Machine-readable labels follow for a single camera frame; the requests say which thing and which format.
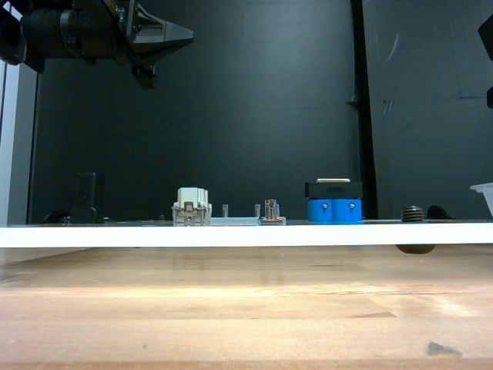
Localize beige connector housing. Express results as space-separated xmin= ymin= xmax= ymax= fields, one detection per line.
xmin=171 ymin=187 xmax=213 ymax=227

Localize black connector socket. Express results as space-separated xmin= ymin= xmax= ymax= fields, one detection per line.
xmin=67 ymin=172 xmax=109 ymax=224

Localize white terminal bar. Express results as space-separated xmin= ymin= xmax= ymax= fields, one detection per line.
xmin=210 ymin=217 xmax=259 ymax=227

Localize small metal round connector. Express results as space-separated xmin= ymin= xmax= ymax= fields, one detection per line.
xmin=257 ymin=198 xmax=288 ymax=227

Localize white board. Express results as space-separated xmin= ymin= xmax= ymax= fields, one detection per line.
xmin=0 ymin=220 xmax=493 ymax=250

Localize blue and black connector housing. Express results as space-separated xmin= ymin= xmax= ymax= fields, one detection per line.
xmin=305 ymin=177 xmax=364 ymax=224

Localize black M12 bolt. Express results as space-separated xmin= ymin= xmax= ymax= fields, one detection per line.
xmin=395 ymin=205 xmax=436 ymax=256

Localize clear plastic tub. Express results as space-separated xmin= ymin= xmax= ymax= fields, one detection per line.
xmin=469 ymin=183 xmax=493 ymax=223

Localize black vertical post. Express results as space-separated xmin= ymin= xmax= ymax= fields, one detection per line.
xmin=346 ymin=0 xmax=381 ymax=220

